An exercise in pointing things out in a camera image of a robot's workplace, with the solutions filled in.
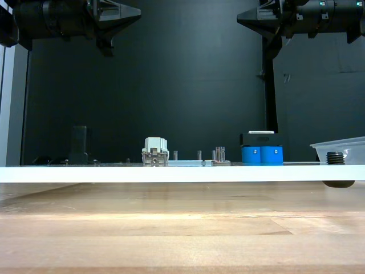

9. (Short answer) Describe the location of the blue black connector socket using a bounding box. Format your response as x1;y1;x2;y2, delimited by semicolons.
238;130;285;166

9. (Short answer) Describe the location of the grey connector housing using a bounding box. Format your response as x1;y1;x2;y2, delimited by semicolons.
140;136;169;167

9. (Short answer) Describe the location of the black pillar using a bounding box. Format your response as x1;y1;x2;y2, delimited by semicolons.
261;58;279;135

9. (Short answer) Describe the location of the black clamp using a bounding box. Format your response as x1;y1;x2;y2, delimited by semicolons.
67;124;94;166

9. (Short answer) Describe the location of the clear plastic tub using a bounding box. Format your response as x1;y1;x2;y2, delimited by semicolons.
309;136;365;166

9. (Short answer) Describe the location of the small metal socket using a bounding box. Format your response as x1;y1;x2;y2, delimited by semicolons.
212;145;231;167

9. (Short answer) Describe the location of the black screw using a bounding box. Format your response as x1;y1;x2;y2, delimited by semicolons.
326;151;345;166

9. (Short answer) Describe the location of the aluminium block with posts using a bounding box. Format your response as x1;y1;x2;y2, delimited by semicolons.
167;150;217;167

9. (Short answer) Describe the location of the white task board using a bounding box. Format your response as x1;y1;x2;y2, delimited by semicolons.
0;162;365;183

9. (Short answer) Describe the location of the black rubber board foot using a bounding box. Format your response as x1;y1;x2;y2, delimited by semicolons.
322;180;356;188

